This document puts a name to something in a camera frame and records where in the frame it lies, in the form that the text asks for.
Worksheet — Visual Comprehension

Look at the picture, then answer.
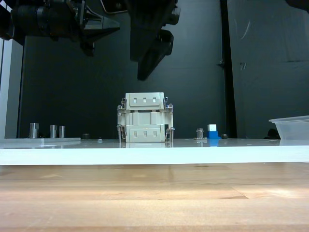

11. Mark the grey partition frame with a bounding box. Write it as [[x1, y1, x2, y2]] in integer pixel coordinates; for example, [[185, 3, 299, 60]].
[[0, 38, 25, 140]]

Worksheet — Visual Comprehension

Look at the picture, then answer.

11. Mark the white board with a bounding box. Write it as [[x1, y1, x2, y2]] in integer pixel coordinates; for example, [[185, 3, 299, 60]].
[[0, 138, 309, 166]]

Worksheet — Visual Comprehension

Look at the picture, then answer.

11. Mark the clear plastic tub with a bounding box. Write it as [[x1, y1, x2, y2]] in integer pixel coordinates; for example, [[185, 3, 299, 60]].
[[268, 115, 309, 141]]

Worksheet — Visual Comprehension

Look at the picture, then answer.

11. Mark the blue socket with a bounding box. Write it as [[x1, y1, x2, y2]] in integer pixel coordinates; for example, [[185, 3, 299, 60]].
[[206, 130, 222, 140]]

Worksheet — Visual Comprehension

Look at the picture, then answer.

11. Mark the beige connector base housing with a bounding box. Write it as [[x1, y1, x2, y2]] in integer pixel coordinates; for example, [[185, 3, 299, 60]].
[[116, 110, 175, 143]]

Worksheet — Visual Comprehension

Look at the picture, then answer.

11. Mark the stepped metal post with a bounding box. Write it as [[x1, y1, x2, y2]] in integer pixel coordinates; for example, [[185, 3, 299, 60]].
[[28, 122, 40, 139]]

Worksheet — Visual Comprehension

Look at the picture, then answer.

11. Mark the beige HAN10-E connector insert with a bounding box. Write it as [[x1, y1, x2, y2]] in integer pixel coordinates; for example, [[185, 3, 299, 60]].
[[117, 92, 175, 114]]

